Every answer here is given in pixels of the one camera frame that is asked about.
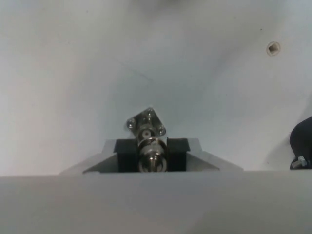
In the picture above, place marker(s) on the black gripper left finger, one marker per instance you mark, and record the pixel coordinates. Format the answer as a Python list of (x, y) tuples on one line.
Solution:
[(125, 156)]

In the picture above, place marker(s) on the white task board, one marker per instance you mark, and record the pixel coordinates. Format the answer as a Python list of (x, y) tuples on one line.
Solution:
[(73, 85)]

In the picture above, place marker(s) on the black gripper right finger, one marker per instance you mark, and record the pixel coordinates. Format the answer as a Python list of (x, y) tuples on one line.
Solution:
[(178, 156)]

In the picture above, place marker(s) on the metal BNC plug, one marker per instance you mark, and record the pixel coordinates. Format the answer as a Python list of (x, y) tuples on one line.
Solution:
[(152, 156)]

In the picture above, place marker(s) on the black waterproof plug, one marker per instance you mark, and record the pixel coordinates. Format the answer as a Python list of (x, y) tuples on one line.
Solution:
[(302, 141)]

